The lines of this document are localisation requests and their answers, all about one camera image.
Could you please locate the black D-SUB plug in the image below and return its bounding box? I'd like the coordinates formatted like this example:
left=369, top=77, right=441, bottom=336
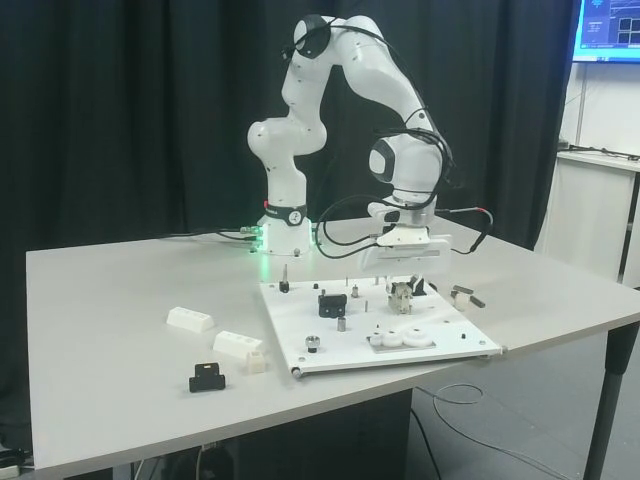
left=188, top=361, right=229, bottom=394

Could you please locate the black looped wrist cable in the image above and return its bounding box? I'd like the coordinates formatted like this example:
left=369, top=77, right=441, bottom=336
left=315, top=195, right=389, bottom=259

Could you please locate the black cable at arm foot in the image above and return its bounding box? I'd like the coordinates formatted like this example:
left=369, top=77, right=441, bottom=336
left=163, top=226, right=264, bottom=245

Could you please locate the flat white mounting plate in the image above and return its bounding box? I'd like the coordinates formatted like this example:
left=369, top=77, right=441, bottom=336
left=376, top=226, right=433, bottom=248

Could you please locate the white task board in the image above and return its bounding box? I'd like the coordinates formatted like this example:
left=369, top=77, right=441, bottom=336
left=256, top=274, right=504, bottom=382

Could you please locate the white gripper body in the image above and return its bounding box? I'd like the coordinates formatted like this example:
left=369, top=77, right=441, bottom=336
left=359, top=233, right=453, bottom=280

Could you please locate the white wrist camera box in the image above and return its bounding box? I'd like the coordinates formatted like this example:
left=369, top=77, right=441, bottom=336
left=366, top=201, right=402, bottom=224

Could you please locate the blue screen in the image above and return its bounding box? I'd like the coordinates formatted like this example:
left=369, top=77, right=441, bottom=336
left=571, top=0, right=640, bottom=64

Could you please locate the dark grey table leg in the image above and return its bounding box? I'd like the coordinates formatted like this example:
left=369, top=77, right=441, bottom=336
left=583, top=327, right=634, bottom=480

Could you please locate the black curtain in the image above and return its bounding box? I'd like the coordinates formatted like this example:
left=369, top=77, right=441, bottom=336
left=0, top=0, right=582, bottom=454

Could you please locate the white cabinet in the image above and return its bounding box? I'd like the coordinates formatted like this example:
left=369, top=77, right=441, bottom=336
left=541, top=148, right=640, bottom=291

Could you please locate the small white square holder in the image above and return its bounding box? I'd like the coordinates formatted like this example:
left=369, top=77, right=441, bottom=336
left=244, top=350, right=272, bottom=376

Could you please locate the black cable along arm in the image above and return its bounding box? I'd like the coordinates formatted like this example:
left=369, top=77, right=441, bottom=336
left=281, top=18, right=459, bottom=194

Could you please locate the white long holder block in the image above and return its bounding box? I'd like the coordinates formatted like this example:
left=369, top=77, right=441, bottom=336
left=166, top=305, right=217, bottom=333
left=212, top=329, right=264, bottom=357

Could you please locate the thin black rod on wire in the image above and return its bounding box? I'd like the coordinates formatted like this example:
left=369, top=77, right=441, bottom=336
left=435, top=205, right=495, bottom=255

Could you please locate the grey cable on floor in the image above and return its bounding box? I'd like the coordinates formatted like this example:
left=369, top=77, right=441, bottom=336
left=431, top=382, right=609, bottom=474

